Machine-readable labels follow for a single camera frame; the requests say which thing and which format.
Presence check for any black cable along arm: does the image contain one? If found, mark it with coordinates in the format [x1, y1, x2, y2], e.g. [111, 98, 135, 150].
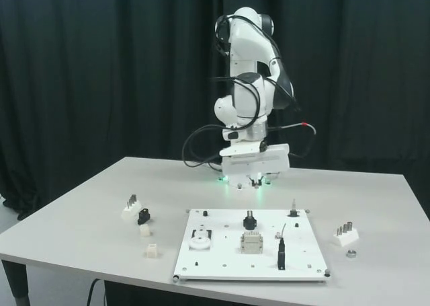
[214, 13, 302, 114]

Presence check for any black looping wrist cable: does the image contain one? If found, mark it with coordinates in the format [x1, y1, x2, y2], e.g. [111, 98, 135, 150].
[182, 123, 232, 169]

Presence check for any black box under table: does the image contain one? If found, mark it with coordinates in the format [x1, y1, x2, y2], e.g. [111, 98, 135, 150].
[104, 278, 236, 306]

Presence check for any white large gear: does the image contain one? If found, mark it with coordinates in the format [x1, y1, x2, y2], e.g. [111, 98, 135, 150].
[188, 237, 213, 251]

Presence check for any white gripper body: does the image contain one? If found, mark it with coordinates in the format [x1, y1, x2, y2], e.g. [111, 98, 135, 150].
[220, 143, 291, 177]

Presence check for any white round peg holder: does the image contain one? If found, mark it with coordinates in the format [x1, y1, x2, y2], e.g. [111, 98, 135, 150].
[331, 229, 359, 247]

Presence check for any white square peg holder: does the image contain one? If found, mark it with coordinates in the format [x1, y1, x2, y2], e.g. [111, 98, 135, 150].
[120, 201, 142, 222]

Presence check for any black D-SUB plug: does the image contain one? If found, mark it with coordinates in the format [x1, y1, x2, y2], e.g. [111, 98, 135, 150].
[136, 208, 153, 226]

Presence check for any black curtain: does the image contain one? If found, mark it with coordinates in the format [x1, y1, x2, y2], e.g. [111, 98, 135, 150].
[0, 0, 430, 221]

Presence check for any flat white mounting plate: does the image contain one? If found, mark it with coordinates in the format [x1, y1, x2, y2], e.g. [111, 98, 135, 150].
[220, 143, 268, 157]

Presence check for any white task board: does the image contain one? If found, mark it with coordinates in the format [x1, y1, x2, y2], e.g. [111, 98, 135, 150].
[171, 207, 332, 283]

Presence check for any black table leg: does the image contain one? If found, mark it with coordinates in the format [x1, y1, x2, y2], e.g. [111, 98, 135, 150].
[1, 260, 28, 306]

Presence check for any black floor cable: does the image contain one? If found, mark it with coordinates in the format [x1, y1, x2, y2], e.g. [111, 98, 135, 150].
[87, 278, 105, 306]

